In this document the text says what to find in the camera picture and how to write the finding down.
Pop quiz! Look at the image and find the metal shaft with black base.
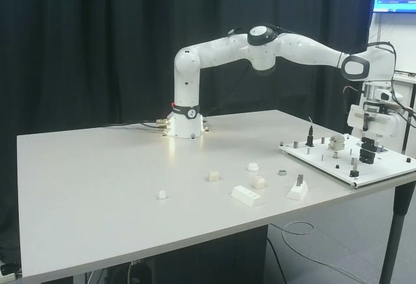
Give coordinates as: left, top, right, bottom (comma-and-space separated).
348, 156, 361, 179

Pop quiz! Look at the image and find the black table leg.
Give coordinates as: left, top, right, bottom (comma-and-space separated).
379, 183, 411, 284

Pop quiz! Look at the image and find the black base cable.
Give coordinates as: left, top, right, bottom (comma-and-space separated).
103, 118, 172, 135

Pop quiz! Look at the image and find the black cabinet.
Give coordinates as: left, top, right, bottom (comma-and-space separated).
155, 227, 270, 284

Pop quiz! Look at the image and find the black plug with short cable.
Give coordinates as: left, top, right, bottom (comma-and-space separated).
305, 116, 315, 148

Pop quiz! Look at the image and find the white slotted holder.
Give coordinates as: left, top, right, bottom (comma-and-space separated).
230, 185, 265, 207

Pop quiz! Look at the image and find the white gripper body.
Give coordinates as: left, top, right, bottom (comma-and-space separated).
346, 103, 397, 139

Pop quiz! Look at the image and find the grey waterproof plug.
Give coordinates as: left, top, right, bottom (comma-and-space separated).
328, 135, 345, 151

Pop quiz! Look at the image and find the silver wrist ring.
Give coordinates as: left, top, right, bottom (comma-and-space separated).
363, 84, 391, 103

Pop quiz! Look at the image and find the white peg holder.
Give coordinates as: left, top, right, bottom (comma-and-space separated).
286, 181, 309, 202

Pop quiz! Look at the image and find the grey floor cable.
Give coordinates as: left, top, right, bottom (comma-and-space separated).
269, 220, 384, 284

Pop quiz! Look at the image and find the white task board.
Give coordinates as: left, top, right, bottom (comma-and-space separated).
279, 133, 416, 189

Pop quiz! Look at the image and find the black curtain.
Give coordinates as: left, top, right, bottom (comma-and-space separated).
0, 0, 374, 267

